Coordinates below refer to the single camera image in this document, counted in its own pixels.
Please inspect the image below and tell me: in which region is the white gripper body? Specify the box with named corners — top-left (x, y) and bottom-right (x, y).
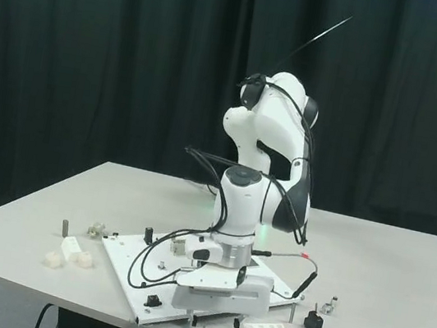
top-left (170, 262), bottom-right (276, 321)

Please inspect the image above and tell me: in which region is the long white peg holder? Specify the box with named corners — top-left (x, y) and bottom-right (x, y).
top-left (58, 235), bottom-right (85, 264)

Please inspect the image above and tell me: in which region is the flat white mounting plate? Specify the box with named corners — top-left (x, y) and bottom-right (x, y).
top-left (175, 258), bottom-right (245, 298)

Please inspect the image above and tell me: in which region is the black D-SUB plug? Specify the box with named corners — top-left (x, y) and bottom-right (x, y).
top-left (301, 300), bottom-right (329, 328)

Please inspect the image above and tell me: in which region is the white task board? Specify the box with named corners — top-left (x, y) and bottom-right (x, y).
top-left (89, 228), bottom-right (306, 328)

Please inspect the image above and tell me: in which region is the small white cube holder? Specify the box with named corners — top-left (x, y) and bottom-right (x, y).
top-left (43, 252), bottom-right (63, 271)
top-left (74, 250), bottom-right (94, 270)

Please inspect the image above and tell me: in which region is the black curtain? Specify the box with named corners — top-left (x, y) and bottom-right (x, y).
top-left (0, 0), bottom-right (437, 287)

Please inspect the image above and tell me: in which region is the silver wrist ring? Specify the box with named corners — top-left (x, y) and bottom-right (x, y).
top-left (214, 241), bottom-right (254, 272)

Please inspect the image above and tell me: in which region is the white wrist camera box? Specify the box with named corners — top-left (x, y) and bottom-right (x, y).
top-left (182, 236), bottom-right (224, 266)

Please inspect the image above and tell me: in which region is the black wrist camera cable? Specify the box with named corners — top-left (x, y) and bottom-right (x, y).
top-left (126, 213), bottom-right (219, 300)

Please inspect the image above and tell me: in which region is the thin black rod on wire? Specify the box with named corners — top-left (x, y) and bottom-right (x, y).
top-left (246, 242), bottom-right (324, 303)

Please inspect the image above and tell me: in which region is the black base cable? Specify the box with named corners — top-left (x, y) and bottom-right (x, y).
top-left (182, 173), bottom-right (223, 198)

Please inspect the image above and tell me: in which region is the black floor cable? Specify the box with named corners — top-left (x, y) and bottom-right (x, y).
top-left (34, 301), bottom-right (62, 328)

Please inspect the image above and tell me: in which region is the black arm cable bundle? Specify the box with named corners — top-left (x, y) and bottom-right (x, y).
top-left (172, 63), bottom-right (335, 248)

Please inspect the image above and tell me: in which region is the long black cable tie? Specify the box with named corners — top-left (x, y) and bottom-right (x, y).
top-left (238, 0), bottom-right (355, 105)

